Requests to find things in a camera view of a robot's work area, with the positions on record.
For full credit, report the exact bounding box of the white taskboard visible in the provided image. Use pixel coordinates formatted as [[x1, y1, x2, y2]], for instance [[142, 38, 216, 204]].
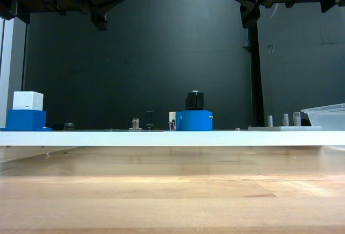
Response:
[[0, 129, 345, 147]]

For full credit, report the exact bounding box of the white cube block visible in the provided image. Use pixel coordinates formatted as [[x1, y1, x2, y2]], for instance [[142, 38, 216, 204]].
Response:
[[12, 91, 45, 112]]

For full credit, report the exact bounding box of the small black connector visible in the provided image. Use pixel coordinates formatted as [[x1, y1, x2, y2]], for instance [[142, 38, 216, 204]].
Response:
[[145, 111, 155, 130]]

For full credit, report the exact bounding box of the small silver socket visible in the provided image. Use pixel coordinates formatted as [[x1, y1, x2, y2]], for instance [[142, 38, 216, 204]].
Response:
[[128, 118, 143, 132]]

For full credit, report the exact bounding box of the blue round connector holder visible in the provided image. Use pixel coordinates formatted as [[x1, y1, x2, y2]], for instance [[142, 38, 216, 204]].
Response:
[[175, 109, 215, 132]]

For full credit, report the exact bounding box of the grey metal plate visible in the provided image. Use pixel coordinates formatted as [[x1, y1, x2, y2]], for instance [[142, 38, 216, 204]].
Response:
[[247, 126, 323, 132]]

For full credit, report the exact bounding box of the blue square holder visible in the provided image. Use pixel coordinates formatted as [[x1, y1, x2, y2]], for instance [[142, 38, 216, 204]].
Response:
[[0, 109, 53, 132]]

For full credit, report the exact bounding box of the clear plastic tub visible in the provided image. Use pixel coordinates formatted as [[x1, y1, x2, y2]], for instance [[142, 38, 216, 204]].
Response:
[[300, 102, 345, 132]]

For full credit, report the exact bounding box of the grey aluminium window frame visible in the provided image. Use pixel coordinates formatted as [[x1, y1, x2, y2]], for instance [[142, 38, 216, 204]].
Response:
[[0, 17, 27, 129]]

